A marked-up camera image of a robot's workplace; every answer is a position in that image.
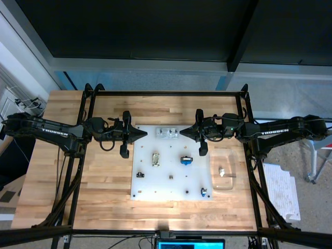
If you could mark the white ribbed foam sheet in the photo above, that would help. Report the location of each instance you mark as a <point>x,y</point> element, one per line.
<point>281,192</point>

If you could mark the black camera on frame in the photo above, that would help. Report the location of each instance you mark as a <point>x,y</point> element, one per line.
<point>164,234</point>

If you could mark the aluminium socket block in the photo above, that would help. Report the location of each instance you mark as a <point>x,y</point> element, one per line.
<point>166,135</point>

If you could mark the laptop screen blue edge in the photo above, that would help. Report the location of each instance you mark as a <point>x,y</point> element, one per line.
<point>189,245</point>

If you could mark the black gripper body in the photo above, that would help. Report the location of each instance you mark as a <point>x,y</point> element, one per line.
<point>211,129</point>
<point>118,131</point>

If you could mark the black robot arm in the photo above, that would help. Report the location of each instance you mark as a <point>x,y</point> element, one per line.
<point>275,132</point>
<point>52,131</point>

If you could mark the black aluminium frame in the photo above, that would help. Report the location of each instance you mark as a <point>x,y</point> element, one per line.
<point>166,93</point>

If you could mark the grey metal stand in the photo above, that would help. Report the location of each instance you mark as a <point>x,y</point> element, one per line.
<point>314,160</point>

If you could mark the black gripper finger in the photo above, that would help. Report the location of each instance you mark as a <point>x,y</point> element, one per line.
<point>136,130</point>
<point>136,137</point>
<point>192,136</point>
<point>192,129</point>

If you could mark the red white panel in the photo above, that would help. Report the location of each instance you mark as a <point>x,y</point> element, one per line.
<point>327,147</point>

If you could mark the blue black D-sub connector mount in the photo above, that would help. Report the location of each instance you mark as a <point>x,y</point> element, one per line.
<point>186,160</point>

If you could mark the white task board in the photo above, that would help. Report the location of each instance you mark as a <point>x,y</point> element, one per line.
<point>168,160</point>

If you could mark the brown cardboard box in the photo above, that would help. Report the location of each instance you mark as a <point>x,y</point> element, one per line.
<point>10,185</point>

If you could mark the clear plastic tub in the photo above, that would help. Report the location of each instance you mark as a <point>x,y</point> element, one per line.
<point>228,158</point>

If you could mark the small black clamp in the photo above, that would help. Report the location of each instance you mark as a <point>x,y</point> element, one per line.
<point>140,174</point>

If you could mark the grey rectangular connector housing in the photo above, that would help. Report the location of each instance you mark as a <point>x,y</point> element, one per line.
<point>155,159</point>

